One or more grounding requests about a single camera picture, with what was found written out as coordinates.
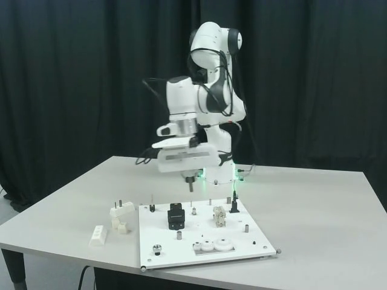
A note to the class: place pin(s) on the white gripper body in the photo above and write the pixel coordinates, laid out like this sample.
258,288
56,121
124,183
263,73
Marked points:
187,161

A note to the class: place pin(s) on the large metal square peg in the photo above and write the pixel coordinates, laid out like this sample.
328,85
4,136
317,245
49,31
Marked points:
190,184

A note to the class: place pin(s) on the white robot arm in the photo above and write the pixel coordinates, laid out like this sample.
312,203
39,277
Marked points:
211,90

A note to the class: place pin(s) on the thick metal round peg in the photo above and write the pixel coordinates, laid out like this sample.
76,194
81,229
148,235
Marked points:
179,235

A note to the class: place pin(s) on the white square peg holder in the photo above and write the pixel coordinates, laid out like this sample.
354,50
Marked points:
122,210

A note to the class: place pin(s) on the metal BNC plug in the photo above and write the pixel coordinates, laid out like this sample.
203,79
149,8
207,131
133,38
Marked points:
194,211

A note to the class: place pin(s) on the black D-SUB plug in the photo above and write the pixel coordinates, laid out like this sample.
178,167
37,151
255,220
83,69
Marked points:
175,217

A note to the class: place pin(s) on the beige waterproof connector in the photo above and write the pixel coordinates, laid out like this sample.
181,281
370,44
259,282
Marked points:
219,217

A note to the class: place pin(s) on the tall black plug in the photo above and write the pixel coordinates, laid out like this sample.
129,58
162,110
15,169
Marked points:
235,205

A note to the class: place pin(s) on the white small gear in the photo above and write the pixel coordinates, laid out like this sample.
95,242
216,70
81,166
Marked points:
197,246

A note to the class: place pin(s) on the white medium gear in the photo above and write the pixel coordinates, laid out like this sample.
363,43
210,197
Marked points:
207,245

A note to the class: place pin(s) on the metal bolt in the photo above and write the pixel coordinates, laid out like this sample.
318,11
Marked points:
157,249

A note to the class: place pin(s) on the small white block holder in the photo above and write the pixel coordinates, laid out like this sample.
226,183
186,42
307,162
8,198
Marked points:
122,228

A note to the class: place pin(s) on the white task board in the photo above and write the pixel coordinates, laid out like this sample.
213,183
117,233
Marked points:
211,256

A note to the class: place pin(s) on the white holder with round holes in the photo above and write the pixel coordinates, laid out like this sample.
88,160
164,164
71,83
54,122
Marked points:
98,235

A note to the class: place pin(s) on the black curtain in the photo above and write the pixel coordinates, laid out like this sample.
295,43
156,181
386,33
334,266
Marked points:
60,90

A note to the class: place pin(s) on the dark table leg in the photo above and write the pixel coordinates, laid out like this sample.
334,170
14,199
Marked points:
13,272

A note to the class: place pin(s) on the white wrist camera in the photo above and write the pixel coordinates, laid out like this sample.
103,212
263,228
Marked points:
164,130

